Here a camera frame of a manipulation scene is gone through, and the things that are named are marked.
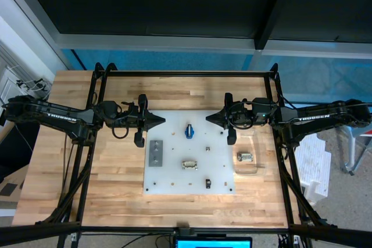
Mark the silver aluminium partition frame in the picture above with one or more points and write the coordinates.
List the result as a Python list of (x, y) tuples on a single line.
[(145, 41)]

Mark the beige HAN10E socket base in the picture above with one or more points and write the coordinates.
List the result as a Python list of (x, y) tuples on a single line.
[(190, 165)]

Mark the silver frame bracket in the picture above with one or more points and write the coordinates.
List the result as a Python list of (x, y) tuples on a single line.
[(74, 237), (296, 239)]

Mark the black rig frame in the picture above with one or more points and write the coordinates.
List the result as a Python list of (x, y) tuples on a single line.
[(43, 229)]

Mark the white foam block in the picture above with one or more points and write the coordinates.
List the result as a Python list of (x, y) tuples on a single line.
[(314, 166)]

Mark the cardboard box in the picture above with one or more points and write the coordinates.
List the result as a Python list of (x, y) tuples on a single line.
[(14, 178)]

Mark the grey metal plate with posts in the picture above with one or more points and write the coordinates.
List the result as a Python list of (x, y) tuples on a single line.
[(155, 161)]

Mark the clear plastic tub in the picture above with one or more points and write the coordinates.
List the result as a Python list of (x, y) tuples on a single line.
[(247, 173)]

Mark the silver metal stand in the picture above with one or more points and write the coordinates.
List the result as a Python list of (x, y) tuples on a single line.
[(350, 155)]

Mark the white taskboard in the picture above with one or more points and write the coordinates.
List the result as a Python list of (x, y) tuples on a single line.
[(174, 172)]

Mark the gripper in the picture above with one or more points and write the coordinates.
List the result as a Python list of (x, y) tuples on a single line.
[(239, 115), (141, 120)]

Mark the black wall pillar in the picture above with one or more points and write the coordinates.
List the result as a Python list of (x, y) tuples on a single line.
[(270, 12)]

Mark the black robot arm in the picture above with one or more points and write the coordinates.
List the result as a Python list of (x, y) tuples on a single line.
[(314, 118), (58, 115)]

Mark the blue connector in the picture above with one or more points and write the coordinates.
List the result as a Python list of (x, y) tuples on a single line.
[(189, 133)]

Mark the blue laptop screen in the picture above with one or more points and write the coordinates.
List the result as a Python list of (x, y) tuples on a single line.
[(212, 243)]

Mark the blue translucent partition panel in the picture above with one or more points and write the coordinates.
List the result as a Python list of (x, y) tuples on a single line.
[(319, 79), (174, 59)]

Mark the beige HAN10E connector insert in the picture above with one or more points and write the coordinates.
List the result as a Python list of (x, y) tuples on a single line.
[(245, 157)]

